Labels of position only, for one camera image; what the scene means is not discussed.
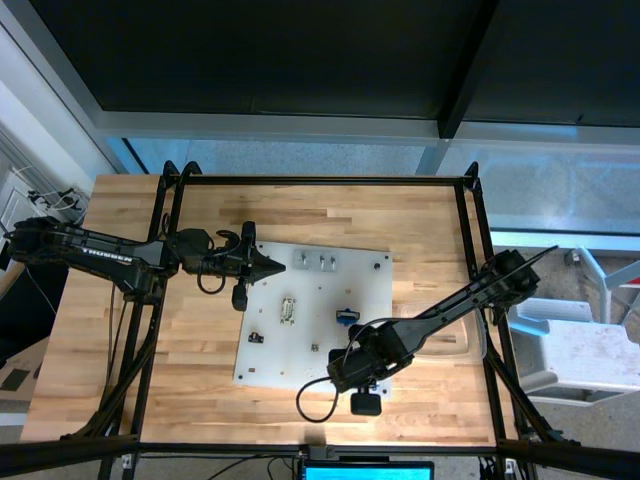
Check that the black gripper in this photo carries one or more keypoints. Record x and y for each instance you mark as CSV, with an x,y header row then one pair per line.
x,y
366,404
245,265

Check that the clear block with pins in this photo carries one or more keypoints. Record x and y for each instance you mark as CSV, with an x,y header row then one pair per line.
x,y
310,265

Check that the grey rectangular connector housing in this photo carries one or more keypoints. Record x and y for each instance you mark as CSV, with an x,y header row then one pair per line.
x,y
287,311

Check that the blue laptop screen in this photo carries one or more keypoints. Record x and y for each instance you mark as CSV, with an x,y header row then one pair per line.
x,y
365,472

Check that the small black clamp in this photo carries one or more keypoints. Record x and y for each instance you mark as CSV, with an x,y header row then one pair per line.
x,y
256,337

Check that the blue and black connector block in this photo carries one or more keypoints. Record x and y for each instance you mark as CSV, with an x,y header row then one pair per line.
x,y
347,316

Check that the white plastic board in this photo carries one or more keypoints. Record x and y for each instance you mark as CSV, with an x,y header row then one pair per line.
x,y
280,360

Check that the clear plastic tub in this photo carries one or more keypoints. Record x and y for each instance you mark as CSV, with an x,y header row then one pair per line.
x,y
450,350

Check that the white plastic chair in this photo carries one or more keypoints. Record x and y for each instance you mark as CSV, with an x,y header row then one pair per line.
x,y
590,350

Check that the white and red chair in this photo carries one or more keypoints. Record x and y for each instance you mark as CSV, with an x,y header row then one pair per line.
x,y
605,300

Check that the black table-level camera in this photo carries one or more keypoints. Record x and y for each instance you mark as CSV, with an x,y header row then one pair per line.
x,y
317,452

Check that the black aluminium frame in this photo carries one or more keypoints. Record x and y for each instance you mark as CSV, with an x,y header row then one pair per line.
x,y
320,179

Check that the black vertical post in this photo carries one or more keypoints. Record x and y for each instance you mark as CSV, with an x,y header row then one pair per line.
x,y
470,70

